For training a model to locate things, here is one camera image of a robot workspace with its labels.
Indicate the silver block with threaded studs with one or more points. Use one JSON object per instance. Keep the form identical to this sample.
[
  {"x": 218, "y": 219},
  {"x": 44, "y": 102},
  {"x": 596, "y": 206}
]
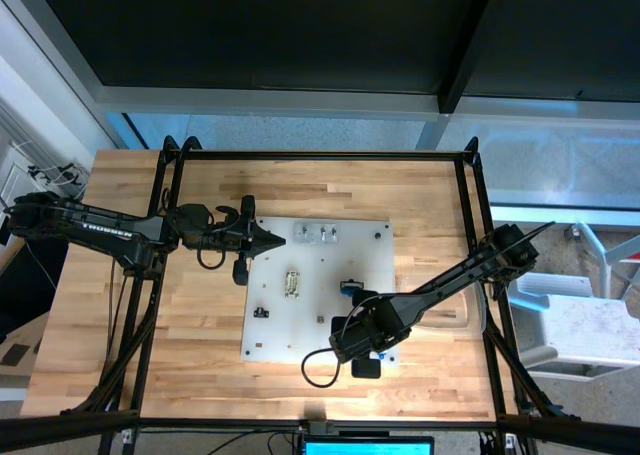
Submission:
[{"x": 315, "y": 235}]

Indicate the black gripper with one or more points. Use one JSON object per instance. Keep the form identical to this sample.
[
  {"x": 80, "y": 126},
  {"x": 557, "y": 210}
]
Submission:
[
  {"x": 357, "y": 345},
  {"x": 235, "y": 232}
]

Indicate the white corner bracket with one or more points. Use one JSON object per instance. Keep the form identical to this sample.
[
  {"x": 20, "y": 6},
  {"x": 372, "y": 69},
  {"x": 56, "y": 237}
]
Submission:
[
  {"x": 510, "y": 439},
  {"x": 127, "y": 436}
]

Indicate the blue and black connector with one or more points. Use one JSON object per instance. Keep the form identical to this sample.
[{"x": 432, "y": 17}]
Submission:
[{"x": 350, "y": 286}]

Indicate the black wall post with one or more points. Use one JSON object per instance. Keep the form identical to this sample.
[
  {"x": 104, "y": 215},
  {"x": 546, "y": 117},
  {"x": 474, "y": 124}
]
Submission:
[{"x": 467, "y": 50}]

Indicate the black table-level camera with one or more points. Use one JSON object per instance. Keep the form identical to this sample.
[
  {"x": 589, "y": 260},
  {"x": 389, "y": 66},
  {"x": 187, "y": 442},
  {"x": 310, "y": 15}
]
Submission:
[{"x": 318, "y": 427}]

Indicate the white board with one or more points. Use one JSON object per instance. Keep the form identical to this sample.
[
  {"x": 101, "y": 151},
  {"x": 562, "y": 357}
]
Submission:
[{"x": 290, "y": 335}]

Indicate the white plastic stool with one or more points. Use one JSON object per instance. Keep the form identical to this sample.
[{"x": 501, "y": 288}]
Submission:
[{"x": 590, "y": 325}]

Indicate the bundle of black plugs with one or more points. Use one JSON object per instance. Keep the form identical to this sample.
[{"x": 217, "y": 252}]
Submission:
[{"x": 37, "y": 172}]

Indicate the grey metal chair frame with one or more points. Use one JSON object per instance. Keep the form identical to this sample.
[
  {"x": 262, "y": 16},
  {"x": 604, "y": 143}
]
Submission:
[{"x": 606, "y": 275}]

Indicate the brown cardboard box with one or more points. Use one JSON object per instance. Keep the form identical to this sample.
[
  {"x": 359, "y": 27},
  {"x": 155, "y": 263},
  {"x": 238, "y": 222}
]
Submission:
[{"x": 25, "y": 335}]

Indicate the grey connector housing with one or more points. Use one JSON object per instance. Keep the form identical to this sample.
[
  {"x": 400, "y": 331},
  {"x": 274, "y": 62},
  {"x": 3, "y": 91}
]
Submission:
[{"x": 293, "y": 283}]

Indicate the blue screen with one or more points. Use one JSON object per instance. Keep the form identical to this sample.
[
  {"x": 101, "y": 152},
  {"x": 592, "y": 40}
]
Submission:
[{"x": 365, "y": 447}]

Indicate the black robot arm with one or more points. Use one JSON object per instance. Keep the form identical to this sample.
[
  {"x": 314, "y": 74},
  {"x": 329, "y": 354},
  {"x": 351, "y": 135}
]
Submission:
[
  {"x": 450, "y": 280},
  {"x": 110, "y": 230}
]

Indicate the clear plastic tub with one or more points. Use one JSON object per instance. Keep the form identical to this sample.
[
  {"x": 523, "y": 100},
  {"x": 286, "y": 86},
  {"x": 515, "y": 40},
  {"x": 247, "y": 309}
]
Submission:
[{"x": 450, "y": 320}]

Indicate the small black clamp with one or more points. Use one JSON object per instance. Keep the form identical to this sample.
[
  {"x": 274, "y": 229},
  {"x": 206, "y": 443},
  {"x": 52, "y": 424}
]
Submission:
[{"x": 261, "y": 313}]

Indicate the black metal frame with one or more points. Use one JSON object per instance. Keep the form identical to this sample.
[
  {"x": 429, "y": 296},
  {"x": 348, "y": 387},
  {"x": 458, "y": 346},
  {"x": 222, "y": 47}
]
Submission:
[{"x": 60, "y": 427}]

